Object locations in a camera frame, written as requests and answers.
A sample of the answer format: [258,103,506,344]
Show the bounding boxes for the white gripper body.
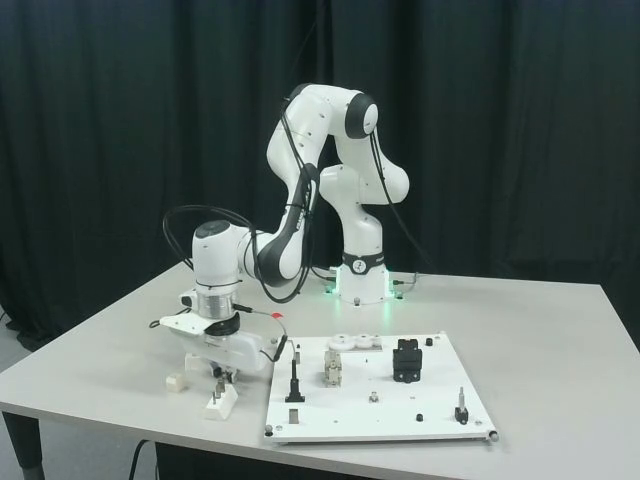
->
[180,332,274,374]

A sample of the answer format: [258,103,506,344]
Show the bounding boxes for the flat white mounting plate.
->
[158,313,243,336]

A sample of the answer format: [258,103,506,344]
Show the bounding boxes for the black plug with thin rod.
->
[284,356,307,404]

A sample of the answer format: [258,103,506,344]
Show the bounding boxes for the white task board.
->
[263,331,500,444]

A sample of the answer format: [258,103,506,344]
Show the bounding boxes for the black D-SUB plug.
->
[391,337,419,387]

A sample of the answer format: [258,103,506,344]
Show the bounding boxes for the black table leg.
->
[1,409,41,480]

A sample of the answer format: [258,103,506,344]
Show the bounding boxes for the metal tipped black plug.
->
[453,388,469,427]

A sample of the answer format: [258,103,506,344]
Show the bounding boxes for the black curtain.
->
[0,0,640,331]

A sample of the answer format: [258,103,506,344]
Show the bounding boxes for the silver wrist ring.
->
[195,293,237,320]

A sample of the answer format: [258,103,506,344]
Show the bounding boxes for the black floor cable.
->
[131,438,157,480]

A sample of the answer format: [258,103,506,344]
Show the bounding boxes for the black wrist cable bundle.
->
[161,206,321,304]

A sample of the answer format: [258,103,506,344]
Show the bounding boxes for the black base cable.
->
[388,272,437,292]

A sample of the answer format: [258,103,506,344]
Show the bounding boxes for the black upper arm cable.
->
[366,124,435,267]

